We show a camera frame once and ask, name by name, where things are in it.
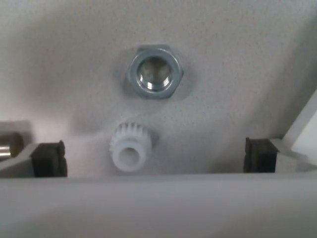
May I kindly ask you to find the silver metal hex nut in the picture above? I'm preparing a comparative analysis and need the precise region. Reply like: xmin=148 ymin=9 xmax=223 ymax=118
xmin=124 ymin=44 xmax=186 ymax=100

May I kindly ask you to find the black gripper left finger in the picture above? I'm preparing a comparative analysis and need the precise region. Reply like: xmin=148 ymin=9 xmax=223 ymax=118
xmin=0 ymin=139 xmax=68 ymax=178

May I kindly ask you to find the metal round peg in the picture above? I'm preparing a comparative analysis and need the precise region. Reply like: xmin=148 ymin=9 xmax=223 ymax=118
xmin=0 ymin=132 xmax=25 ymax=159

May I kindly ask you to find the white task board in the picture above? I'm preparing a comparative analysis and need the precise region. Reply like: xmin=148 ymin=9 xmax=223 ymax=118
xmin=282 ymin=93 xmax=317 ymax=159

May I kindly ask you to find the white small gear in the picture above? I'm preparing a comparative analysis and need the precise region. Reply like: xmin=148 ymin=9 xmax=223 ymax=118
xmin=108 ymin=120 xmax=156 ymax=172

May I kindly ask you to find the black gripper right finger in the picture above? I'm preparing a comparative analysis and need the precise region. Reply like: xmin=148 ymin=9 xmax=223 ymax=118
xmin=243 ymin=137 xmax=317 ymax=174

